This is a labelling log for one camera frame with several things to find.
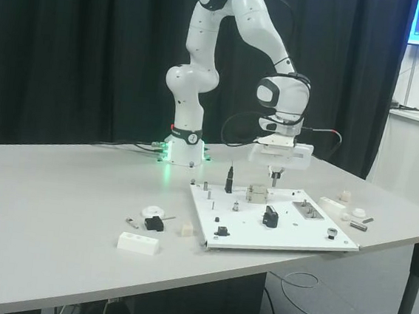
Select white three-hole peg holder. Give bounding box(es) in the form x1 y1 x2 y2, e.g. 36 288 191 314
115 230 163 261

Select grey floor cable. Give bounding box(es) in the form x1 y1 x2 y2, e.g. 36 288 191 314
277 269 383 314

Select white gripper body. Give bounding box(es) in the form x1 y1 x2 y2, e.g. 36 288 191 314
247 137 316 173

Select small white plug holder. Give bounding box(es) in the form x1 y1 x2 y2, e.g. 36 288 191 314
177 221 194 237

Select black D-SUB plug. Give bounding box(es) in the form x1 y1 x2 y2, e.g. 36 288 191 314
143 214 166 233

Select white task board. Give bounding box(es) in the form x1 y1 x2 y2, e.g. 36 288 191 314
183 177 366 265

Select white cabinet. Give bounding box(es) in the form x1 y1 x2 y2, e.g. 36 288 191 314
369 105 419 214

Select black base cables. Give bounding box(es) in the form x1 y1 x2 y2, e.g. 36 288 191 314
101 135 169 156

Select white large gear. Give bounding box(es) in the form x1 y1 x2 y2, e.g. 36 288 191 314
140 203 167 219

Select black curtain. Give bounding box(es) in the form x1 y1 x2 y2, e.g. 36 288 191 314
0 0 418 314

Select black waterproof plug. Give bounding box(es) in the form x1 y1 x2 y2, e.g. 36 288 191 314
223 162 237 195

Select black looped gripper cable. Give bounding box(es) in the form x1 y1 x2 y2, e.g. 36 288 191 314
220 108 274 151

